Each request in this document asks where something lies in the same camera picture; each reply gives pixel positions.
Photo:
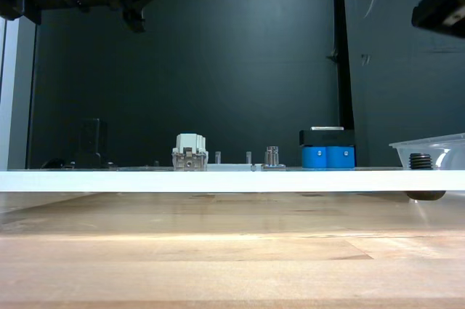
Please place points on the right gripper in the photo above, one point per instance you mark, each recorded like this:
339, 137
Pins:
441, 9

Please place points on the clear plastic container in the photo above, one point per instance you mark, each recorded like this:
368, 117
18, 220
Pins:
447, 149

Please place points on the beige many-pin connector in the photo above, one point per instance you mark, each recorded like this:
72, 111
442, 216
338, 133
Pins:
190, 151

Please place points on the black threaded stud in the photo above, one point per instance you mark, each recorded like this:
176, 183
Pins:
422, 161

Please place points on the black block with steel top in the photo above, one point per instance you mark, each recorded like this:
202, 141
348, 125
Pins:
327, 138

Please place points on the tall black block fitting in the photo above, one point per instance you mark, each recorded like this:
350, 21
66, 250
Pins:
92, 141

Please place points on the blue socket block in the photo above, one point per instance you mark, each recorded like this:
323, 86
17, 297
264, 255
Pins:
314, 158
340, 158

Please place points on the short steel peg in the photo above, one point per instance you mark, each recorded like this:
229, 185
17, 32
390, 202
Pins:
218, 157
248, 157

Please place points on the white task board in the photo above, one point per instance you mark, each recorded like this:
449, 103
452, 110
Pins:
218, 181

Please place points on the black frame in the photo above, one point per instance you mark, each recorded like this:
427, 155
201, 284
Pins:
341, 51

